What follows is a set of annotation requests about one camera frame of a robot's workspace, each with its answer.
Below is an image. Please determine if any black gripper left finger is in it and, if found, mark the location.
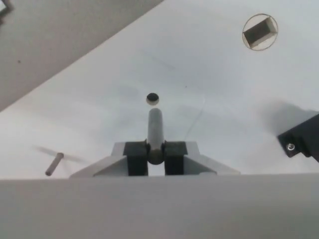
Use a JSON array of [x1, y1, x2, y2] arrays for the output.
[[69, 141, 151, 179]]

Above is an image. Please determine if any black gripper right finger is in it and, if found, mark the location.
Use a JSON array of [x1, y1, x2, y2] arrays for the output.
[[161, 140, 241, 177]]

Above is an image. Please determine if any small metal round peg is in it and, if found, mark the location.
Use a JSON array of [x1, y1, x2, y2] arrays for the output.
[[45, 152, 64, 176]]

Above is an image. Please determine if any white task board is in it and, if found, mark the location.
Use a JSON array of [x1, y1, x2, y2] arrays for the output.
[[0, 0, 319, 180]]

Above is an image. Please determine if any black socket block with screw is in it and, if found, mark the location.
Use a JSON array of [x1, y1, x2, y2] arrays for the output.
[[277, 108, 319, 162]]

